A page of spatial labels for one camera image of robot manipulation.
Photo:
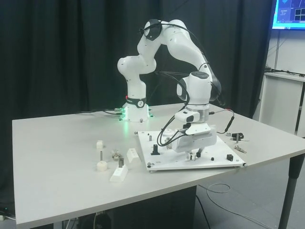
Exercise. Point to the black plug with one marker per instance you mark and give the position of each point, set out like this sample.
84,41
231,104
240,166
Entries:
238,136

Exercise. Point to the long metal plug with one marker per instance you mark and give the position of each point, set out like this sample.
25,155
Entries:
240,148

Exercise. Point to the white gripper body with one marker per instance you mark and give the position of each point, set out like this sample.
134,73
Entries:
195,142

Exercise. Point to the small metal plug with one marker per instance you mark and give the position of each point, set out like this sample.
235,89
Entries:
115,153

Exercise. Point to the white task board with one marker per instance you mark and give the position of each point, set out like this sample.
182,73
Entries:
162,159

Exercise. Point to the white cube holder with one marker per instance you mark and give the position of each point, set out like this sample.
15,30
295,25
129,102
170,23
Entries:
100,144

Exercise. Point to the blue screen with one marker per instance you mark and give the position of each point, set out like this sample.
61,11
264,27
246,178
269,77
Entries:
289,13

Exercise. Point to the white hexagonal peg holder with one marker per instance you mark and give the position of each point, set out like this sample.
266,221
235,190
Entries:
101,166

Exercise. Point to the white long peg holder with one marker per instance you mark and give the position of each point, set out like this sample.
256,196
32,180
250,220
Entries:
119,174

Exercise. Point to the white wedge holder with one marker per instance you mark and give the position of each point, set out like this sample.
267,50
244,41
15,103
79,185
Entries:
133,156

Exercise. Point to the black curtain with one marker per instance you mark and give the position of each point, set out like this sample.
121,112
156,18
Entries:
47,59

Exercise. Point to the dark metal square peg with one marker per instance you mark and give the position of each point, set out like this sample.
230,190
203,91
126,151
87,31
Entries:
121,163

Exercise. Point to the white cabinet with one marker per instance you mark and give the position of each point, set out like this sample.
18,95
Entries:
281,102

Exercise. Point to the black table leg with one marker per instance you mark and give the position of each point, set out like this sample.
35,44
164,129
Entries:
289,190

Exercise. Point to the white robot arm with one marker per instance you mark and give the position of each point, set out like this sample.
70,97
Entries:
190,71

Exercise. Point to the thick metal round peg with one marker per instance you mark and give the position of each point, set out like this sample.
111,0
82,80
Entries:
101,156

